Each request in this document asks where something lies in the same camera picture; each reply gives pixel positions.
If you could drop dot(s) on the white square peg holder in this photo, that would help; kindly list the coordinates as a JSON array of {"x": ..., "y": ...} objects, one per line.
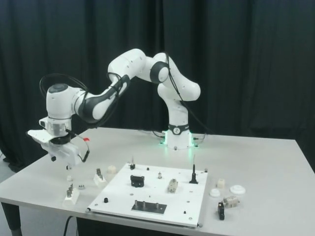
[{"x": 101, "y": 182}]

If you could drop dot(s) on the black curtain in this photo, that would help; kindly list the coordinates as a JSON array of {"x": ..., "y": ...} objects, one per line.
[{"x": 49, "y": 37}]

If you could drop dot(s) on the white task board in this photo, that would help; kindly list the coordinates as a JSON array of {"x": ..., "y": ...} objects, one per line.
[{"x": 157, "y": 194}]

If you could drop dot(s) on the white small gear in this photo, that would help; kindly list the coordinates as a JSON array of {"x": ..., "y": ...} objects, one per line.
[{"x": 69, "y": 177}]

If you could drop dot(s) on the white large gear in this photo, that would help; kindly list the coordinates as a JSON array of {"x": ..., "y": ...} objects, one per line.
[{"x": 238, "y": 189}]

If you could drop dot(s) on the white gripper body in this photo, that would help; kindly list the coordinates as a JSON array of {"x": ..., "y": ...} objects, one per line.
[{"x": 64, "y": 151}]

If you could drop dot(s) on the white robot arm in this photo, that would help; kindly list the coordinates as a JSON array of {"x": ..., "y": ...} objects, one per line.
[{"x": 177, "y": 108}]

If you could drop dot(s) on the metal square peg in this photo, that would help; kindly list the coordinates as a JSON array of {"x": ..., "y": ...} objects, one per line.
[{"x": 98, "y": 171}]

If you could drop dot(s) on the metal D-SUB plug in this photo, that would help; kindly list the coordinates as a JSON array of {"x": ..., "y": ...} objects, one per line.
[{"x": 231, "y": 200}]

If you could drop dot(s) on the black rod with red tag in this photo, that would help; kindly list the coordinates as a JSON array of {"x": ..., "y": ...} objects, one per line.
[{"x": 86, "y": 139}]

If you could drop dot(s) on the metal round peg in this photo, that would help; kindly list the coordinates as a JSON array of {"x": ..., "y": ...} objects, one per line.
[
  {"x": 70, "y": 190},
  {"x": 72, "y": 186},
  {"x": 67, "y": 194}
]

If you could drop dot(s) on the white medium gear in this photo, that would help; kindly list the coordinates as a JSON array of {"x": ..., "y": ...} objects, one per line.
[{"x": 214, "y": 193}]

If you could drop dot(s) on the white round peg holder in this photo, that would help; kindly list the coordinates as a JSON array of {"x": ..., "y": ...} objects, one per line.
[{"x": 71, "y": 199}]

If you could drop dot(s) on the black USB plug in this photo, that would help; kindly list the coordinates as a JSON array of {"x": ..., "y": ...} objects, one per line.
[{"x": 221, "y": 207}]

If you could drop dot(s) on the black table leg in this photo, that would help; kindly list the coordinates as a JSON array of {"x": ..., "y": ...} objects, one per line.
[{"x": 11, "y": 218}]

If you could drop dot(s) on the white round plug holder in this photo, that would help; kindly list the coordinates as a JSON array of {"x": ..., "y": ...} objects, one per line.
[{"x": 112, "y": 169}]

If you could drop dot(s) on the flat white mounting plate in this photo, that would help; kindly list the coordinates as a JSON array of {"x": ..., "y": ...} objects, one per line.
[{"x": 37, "y": 134}]

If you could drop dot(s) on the metal bolt nut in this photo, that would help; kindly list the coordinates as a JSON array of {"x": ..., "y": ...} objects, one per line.
[{"x": 81, "y": 186}]

